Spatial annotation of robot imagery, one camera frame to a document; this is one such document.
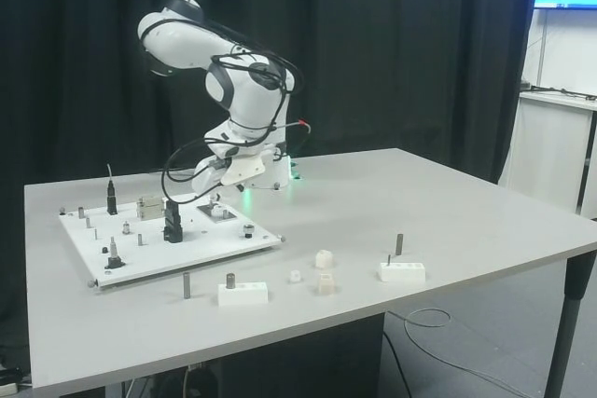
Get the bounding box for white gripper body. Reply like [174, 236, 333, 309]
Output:
[192, 158, 235, 196]

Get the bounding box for black D-SUB plug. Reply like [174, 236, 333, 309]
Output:
[162, 199, 184, 244]

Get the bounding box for black Ethernet plug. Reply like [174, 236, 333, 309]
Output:
[104, 163, 120, 217]

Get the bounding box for white task board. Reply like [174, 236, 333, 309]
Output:
[58, 196, 286, 290]

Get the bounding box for white peg holder block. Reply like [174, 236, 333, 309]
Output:
[376, 261, 427, 283]
[216, 280, 271, 309]

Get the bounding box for metal bolt with black base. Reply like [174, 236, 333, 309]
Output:
[105, 237, 125, 271]

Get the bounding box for black curtain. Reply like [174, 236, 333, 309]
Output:
[0, 0, 545, 385]

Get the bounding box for white power strip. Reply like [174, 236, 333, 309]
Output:
[0, 369, 29, 392]

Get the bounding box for white cabinet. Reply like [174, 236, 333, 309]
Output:
[501, 89, 597, 220]

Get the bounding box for dark grey table leg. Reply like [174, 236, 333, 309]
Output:
[545, 248, 597, 398]

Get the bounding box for black looped gripper cable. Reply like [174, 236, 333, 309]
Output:
[160, 136, 220, 203]

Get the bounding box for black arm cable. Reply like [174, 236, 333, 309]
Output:
[139, 20, 304, 147]

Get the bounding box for grey floor cable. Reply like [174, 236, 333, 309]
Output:
[403, 308, 547, 398]

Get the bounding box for black floor cable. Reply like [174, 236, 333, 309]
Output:
[384, 332, 408, 398]

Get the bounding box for black cable on cabinet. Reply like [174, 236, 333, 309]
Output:
[520, 82, 597, 102]

